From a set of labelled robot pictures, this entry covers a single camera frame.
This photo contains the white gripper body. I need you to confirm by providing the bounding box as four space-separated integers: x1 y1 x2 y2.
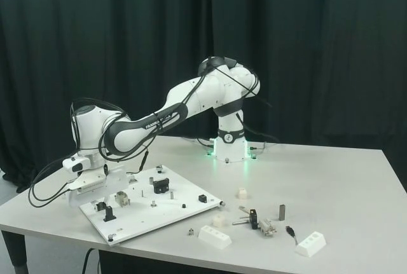
66 165 129 208

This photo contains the white three-hole peg holder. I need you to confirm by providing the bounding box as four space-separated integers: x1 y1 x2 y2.
295 231 328 258
198 225 233 250

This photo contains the white task board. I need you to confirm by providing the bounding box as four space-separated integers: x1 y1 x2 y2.
78 165 227 248

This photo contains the black table panel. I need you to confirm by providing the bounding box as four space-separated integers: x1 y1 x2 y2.
98 249 242 274

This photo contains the black table leg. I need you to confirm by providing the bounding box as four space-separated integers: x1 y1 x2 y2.
0 229 27 274

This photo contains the black curtain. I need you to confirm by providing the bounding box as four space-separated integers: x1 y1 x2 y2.
0 0 407 189

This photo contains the metal waterproof plug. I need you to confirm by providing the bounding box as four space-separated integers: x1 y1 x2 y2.
257 219 280 238

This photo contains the black USB plug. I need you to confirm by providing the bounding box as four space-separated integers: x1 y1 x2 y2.
285 225 300 247

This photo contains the black hanging cable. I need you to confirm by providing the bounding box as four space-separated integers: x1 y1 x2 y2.
83 247 98 274

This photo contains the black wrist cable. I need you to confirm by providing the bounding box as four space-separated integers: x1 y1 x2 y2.
31 158 82 203
27 155 84 207

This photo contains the black base cable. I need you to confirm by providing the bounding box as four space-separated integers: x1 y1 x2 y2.
190 136 214 148
249 142 271 160

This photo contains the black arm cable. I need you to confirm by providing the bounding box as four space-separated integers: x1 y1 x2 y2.
69 57 262 161

